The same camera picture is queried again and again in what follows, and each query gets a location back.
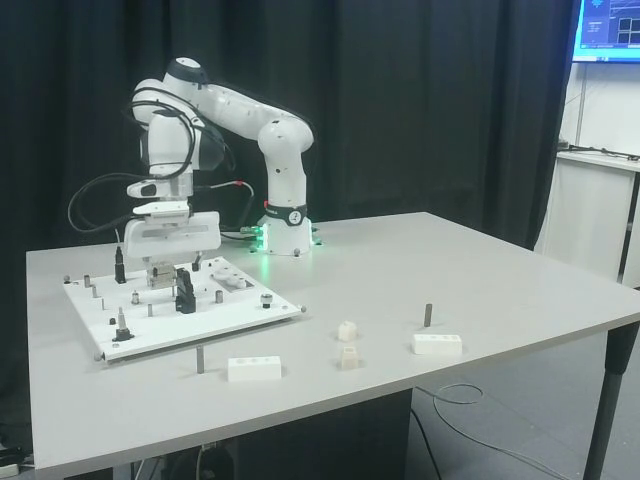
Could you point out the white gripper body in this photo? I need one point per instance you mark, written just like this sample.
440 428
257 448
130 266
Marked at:
172 235

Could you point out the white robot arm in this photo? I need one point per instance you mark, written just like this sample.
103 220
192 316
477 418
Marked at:
285 150

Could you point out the short dark metal peg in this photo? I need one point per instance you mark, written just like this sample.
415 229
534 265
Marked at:
219 296

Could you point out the metal round peg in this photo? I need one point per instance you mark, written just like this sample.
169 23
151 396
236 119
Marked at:
200 359

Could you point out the white long peg holder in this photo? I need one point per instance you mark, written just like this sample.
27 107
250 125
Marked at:
254 368
436 344

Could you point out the white gear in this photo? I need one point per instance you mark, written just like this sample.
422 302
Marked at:
220 275

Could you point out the black D-SUB plug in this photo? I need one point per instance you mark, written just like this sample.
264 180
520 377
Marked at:
183 292

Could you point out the white task board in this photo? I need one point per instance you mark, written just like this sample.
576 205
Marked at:
200 325

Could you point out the black waterproof plug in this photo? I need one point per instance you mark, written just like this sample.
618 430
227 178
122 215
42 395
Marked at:
122 330

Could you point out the metal BNC plug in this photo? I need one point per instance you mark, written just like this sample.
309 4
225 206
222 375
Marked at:
266 302

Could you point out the small white plug holder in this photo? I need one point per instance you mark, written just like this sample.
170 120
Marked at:
350 358
347 331

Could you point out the black curtains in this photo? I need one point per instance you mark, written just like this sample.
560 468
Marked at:
400 100

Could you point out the white cabinet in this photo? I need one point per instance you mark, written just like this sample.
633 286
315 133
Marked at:
590 215

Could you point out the black table leg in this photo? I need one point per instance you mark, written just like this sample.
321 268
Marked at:
607 400

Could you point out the blue screen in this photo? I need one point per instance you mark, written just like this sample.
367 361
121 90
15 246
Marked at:
607 30

